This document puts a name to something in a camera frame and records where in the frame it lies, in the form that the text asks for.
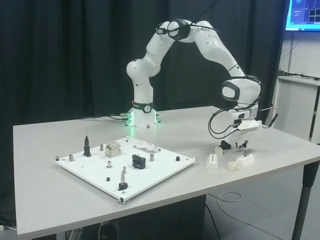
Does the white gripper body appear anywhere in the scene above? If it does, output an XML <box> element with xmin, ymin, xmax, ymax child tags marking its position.
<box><xmin>225</xmin><ymin>128</ymin><xmax>249</xmax><ymax>147</ymax></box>

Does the white peg holder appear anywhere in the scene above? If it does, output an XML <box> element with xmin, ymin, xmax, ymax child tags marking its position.
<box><xmin>236</xmin><ymin>154</ymin><xmax>256</xmax><ymax>166</ymax></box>

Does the white wedge holder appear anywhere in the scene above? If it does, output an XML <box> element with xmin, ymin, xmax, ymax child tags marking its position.
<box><xmin>205</xmin><ymin>154</ymin><xmax>221</xmax><ymax>170</ymax></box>

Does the white cabinet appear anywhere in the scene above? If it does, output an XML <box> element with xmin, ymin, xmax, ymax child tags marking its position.
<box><xmin>271</xmin><ymin>74</ymin><xmax>320</xmax><ymax>145</ymax></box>

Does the dark grey table leg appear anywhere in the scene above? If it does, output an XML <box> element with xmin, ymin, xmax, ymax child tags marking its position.
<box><xmin>291</xmin><ymin>159</ymin><xmax>320</xmax><ymax>240</ymax></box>

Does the black Ethernet plug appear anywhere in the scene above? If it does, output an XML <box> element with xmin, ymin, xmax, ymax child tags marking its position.
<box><xmin>131</xmin><ymin>154</ymin><xmax>147</xmax><ymax>171</ymax></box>

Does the grey D-SUB plug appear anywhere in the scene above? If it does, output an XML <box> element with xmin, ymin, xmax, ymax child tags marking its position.
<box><xmin>104</xmin><ymin>141</ymin><xmax>123</xmax><ymax>158</ymax></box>

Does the blue screen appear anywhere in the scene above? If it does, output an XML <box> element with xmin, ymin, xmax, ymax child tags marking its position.
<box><xmin>284</xmin><ymin>0</ymin><xmax>320</xmax><ymax>32</ymax></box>

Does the white task board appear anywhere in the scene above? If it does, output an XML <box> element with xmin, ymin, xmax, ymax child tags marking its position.
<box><xmin>54</xmin><ymin>135</ymin><xmax>197</xmax><ymax>204</ymax></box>

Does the tall black waterproof plug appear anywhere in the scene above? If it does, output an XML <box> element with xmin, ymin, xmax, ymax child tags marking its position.
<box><xmin>82</xmin><ymin>126</ymin><xmax>93</xmax><ymax>158</ymax></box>

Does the black curtain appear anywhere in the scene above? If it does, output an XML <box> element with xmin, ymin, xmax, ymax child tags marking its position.
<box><xmin>0</xmin><ymin>0</ymin><xmax>292</xmax><ymax>221</ymax></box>

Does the grey floor cable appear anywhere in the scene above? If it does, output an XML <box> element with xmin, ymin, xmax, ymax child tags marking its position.
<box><xmin>216</xmin><ymin>191</ymin><xmax>305</xmax><ymax>240</ymax></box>

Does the black floor cable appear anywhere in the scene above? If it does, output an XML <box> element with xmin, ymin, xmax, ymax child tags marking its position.
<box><xmin>204</xmin><ymin>204</ymin><xmax>219</xmax><ymax>240</ymax></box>

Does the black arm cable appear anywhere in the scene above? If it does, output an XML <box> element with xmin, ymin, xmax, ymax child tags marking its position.
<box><xmin>154</xmin><ymin>0</ymin><xmax>263</xmax><ymax>141</ymax></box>

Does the black base cable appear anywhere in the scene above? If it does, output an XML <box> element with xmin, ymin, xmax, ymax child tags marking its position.
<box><xmin>84</xmin><ymin>113</ymin><xmax>132</xmax><ymax>124</ymax></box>

